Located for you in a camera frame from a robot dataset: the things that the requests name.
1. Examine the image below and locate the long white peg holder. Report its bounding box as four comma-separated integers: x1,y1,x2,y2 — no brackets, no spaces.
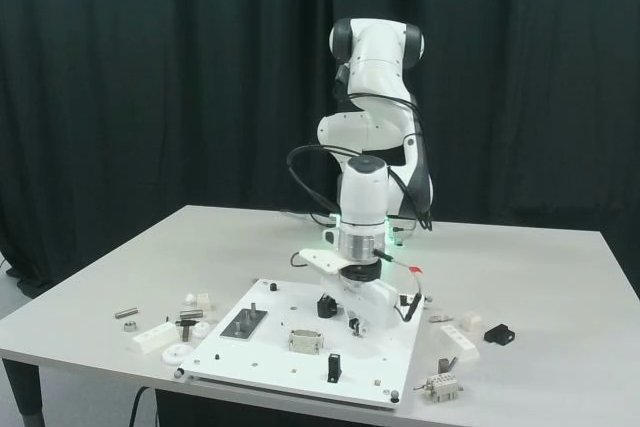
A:
438,324,481,365
130,322,180,356

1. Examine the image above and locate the grey waterproof plug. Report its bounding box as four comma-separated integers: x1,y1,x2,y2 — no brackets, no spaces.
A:
413,372,467,391

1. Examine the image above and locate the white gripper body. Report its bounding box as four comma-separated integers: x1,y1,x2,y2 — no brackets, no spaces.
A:
319,271,403,329

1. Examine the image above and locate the black curtain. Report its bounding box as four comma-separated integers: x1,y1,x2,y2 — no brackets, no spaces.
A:
0,0,640,289

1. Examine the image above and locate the white large gear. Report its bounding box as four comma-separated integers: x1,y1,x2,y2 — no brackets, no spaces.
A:
160,344,194,366

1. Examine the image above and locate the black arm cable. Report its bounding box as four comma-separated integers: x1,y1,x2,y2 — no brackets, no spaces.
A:
286,80,436,233

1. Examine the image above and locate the black table leg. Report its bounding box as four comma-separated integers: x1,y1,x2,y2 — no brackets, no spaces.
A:
1,359,42,427

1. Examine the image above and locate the white task board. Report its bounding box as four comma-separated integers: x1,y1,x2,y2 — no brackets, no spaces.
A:
172,277,428,411

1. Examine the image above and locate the thin black rod red tag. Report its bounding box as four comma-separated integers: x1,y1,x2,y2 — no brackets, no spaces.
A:
398,265,426,323

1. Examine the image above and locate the black floor cable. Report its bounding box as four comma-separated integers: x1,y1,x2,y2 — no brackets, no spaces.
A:
130,385,157,427

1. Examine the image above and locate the flat white mounting plate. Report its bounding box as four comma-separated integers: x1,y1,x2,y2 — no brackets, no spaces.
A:
293,248,354,270

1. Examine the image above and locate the black plug block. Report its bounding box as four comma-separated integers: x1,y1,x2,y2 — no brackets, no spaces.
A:
483,324,518,346

